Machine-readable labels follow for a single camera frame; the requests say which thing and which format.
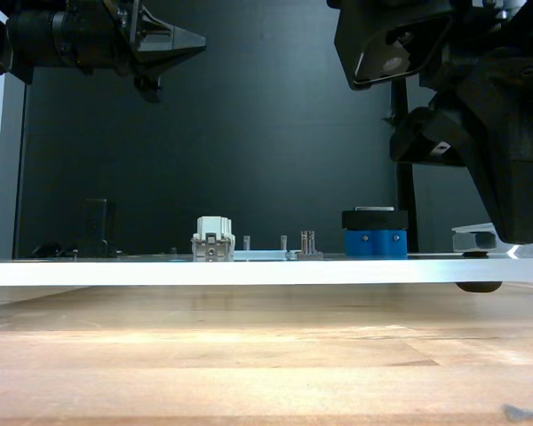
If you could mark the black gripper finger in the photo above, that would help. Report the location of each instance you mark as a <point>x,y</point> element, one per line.
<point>177,37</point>
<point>519,155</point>
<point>173,62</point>

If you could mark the clear plastic tub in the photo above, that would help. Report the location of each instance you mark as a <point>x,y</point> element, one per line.
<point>471,229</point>

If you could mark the black threaded bolt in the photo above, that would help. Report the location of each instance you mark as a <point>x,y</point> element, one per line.
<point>477,288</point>

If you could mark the black silver-faced plug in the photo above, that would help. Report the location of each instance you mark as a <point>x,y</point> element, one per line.
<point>373,219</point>

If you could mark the grey connector housing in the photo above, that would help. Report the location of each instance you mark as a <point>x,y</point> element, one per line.
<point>213,235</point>

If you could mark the silver pin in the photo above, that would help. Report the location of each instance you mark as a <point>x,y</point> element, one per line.
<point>284,243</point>
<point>247,243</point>

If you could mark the aluminium bar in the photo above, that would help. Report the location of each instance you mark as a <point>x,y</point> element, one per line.
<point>262,255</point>

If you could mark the white board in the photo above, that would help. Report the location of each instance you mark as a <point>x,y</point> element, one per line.
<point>248,273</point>

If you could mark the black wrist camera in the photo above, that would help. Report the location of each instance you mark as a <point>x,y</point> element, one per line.
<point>382,44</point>

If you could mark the black post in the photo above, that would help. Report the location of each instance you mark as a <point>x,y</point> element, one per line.
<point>408,199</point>

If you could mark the grey metal wall beam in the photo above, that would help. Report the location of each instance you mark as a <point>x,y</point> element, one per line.
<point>9,177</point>

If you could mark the blue plastic bracket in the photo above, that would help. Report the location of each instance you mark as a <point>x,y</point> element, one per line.
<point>360,246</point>

